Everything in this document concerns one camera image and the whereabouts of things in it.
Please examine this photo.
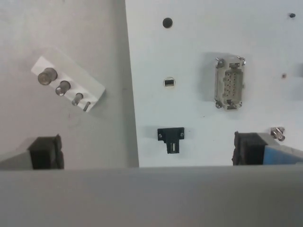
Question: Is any metal BNC plug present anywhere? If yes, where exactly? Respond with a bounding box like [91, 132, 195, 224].
[273, 131, 286, 142]

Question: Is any large metal round peg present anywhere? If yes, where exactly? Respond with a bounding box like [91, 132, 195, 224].
[37, 67, 58, 86]

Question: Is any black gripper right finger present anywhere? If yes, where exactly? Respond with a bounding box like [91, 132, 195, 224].
[231, 131, 303, 166]

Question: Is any white task board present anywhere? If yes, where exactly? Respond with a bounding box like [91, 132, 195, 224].
[125, 0, 303, 169]

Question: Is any small metal round peg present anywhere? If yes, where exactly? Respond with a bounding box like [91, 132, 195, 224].
[71, 93, 83, 106]

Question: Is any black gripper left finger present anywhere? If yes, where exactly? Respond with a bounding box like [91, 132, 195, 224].
[0, 133, 65, 170]

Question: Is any white round peg holder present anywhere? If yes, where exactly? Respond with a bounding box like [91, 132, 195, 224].
[31, 48, 106, 114]

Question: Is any medium metal round peg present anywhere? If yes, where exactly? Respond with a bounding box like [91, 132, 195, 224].
[55, 80, 72, 96]

